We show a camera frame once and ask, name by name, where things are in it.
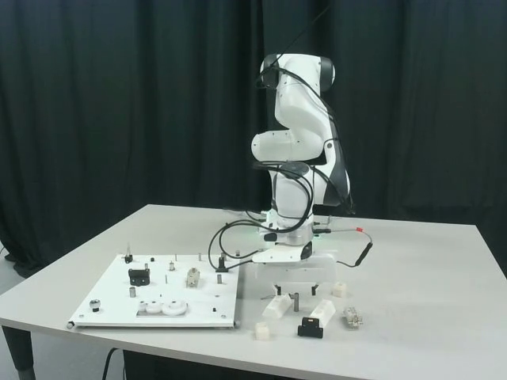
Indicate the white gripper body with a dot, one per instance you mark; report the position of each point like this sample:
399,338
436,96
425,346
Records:
293,272

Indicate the metal square peg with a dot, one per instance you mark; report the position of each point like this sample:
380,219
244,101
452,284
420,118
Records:
295,302

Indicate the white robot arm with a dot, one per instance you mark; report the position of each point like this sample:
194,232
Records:
295,118

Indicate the white peg holder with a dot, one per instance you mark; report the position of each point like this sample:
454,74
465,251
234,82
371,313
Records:
321,312
277,306

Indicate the metal round peg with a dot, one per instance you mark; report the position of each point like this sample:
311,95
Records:
132,295

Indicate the small white cube holder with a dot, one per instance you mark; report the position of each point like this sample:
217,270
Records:
340,289
262,331

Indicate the black D-SUB plug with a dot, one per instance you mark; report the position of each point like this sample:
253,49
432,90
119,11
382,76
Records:
309,326

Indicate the metal rectangular plug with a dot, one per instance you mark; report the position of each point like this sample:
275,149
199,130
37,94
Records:
351,316

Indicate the white large gear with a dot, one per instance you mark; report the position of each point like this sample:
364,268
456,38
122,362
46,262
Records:
174,308

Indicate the white task board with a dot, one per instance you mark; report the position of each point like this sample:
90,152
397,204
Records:
158,293

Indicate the white medium gear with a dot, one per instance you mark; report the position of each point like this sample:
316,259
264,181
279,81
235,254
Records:
153,308

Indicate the white small gear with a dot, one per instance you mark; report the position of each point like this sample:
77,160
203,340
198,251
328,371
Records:
141,307

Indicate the black curtain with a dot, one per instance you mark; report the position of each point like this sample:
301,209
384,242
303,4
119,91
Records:
119,99

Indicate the grey table leg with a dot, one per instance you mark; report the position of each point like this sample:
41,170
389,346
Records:
17,352

